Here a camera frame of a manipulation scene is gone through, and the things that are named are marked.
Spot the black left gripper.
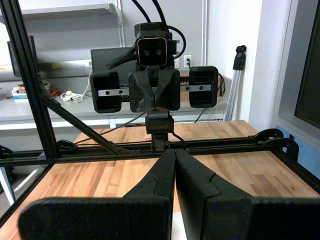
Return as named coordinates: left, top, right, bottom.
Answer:
left=89, top=66, right=219, bottom=114

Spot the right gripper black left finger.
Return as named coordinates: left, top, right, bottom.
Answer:
left=17, top=148, right=175, bottom=240

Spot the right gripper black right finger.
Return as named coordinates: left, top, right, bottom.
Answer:
left=175, top=148, right=320, bottom=240

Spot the dark flat monitor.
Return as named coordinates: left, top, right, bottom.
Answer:
left=90, top=47, right=138, bottom=74

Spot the white task board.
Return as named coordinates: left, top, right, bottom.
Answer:
left=171, top=211, right=188, bottom=240

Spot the stack of books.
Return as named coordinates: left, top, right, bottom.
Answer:
left=11, top=86, right=30, bottom=101

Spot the grey desk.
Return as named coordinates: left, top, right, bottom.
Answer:
left=0, top=72, right=236, bottom=131

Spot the black monitor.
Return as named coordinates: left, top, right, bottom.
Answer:
left=6, top=36, right=38, bottom=78

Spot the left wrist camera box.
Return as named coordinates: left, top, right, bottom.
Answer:
left=134, top=29, right=173, bottom=68

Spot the black base cable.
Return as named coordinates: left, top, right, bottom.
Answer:
left=167, top=131, right=188, bottom=148

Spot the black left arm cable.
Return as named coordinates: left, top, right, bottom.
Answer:
left=106, top=48, right=138, bottom=71

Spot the black looped camera cable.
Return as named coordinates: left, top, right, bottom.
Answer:
left=166, top=24, right=188, bottom=61

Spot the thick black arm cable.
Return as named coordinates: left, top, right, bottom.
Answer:
left=131, top=0, right=152, bottom=25
left=151, top=0, right=169, bottom=26

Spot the white cable bundle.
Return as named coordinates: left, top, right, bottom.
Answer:
left=60, top=90, right=84, bottom=103

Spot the aluminium stand with black bracket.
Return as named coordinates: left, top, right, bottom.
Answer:
left=224, top=45, right=248, bottom=122

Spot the grey wall shelf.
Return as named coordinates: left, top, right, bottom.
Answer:
left=19, top=0, right=125, bottom=48

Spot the black aluminium frame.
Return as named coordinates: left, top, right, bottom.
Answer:
left=0, top=0, right=320, bottom=226

